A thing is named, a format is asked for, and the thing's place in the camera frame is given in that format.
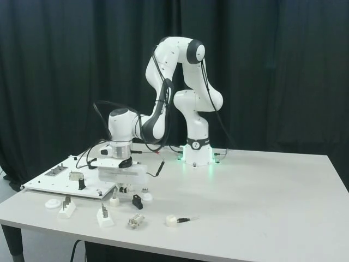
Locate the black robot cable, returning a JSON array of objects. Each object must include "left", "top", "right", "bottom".
[
  {"left": 200, "top": 58, "right": 237, "bottom": 150},
  {"left": 93, "top": 45, "right": 175, "bottom": 153}
]

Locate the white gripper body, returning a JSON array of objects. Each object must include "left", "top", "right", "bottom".
[{"left": 97, "top": 164, "right": 149, "bottom": 185}]

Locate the beige metal connector plug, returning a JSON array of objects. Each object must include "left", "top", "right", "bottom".
[{"left": 127, "top": 215, "right": 142, "bottom": 228}]

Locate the black floor cable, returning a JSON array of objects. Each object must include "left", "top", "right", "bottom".
[{"left": 71, "top": 239, "right": 86, "bottom": 262}]

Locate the black D-SUB plug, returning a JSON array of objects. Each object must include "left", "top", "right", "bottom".
[{"left": 131, "top": 194, "right": 144, "bottom": 210}]

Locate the white round peg holder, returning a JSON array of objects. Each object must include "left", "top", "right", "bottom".
[{"left": 96, "top": 209, "right": 115, "bottom": 228}]

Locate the silver wrist ring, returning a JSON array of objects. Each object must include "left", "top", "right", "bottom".
[{"left": 111, "top": 144, "right": 132, "bottom": 159}]

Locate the thin black rod on wire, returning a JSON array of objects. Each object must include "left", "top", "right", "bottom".
[{"left": 154, "top": 160, "right": 166, "bottom": 177}]

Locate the white square peg holder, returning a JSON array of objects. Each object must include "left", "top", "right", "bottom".
[{"left": 56, "top": 201, "right": 77, "bottom": 219}]

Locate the black controller box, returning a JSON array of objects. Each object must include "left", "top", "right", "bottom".
[{"left": 84, "top": 240, "right": 197, "bottom": 262}]

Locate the flat white mounting plate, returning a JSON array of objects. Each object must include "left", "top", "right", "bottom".
[{"left": 92, "top": 159, "right": 143, "bottom": 170}]

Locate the black curtain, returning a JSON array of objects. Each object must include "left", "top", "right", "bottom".
[{"left": 0, "top": 0, "right": 349, "bottom": 197}]

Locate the black camera cable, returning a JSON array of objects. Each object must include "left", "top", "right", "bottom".
[{"left": 76, "top": 140, "right": 111, "bottom": 170}]

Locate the white task board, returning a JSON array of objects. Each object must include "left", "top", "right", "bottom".
[{"left": 21, "top": 154, "right": 141, "bottom": 200}]

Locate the black table leg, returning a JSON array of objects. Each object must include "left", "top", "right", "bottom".
[{"left": 0, "top": 224, "right": 22, "bottom": 262}]

